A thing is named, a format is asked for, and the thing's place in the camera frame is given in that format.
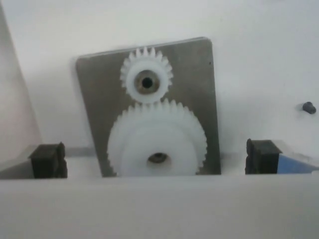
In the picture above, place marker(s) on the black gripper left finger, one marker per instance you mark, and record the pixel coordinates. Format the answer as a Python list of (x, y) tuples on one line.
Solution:
[(47, 161)]

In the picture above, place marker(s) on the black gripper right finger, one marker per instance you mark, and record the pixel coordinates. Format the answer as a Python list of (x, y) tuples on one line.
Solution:
[(261, 159)]

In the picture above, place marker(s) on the white medium gear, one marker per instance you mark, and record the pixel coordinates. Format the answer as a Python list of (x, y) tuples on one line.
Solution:
[(159, 134)]

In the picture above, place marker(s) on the white small gear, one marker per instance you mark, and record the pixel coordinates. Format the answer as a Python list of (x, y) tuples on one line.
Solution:
[(145, 92)]

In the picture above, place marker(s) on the small black screw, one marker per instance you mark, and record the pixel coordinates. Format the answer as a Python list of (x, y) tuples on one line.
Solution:
[(308, 107)]

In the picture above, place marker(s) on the white task board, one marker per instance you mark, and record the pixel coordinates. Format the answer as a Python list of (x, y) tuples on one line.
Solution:
[(249, 49)]

